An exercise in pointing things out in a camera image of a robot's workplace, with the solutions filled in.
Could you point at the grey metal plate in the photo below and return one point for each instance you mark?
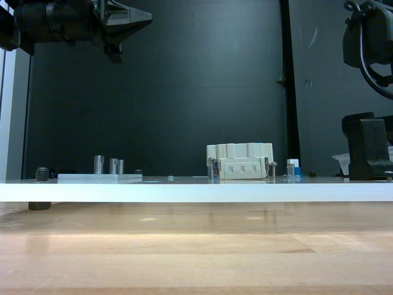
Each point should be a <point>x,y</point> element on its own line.
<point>92,178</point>

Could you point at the black board foot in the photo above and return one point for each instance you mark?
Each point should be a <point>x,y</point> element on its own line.
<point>39,206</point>

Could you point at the silver metal pin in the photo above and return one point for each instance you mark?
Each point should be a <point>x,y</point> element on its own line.
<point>99,164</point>
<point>113,166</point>
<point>121,167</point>

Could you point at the white plastic board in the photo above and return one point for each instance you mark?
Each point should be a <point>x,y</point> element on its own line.
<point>196,190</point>

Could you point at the black vertical post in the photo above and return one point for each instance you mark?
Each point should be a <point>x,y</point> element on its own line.
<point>290,92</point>

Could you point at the small silver socket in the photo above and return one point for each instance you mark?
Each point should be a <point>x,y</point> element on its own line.
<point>290,171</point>

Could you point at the black knurled standoff screw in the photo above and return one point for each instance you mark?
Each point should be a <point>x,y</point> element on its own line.
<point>43,174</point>

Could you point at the blue connector socket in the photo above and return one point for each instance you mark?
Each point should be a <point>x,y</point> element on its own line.
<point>216,175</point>

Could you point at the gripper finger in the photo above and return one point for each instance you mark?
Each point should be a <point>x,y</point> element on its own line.
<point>129,30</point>
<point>135,15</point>

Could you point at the small blue socket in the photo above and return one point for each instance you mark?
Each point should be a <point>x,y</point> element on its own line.
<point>299,172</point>

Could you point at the beige HAN10E hub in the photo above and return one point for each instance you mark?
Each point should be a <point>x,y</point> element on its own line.
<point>242,167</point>

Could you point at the black clamp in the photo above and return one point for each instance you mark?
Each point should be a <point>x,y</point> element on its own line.
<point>368,153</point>

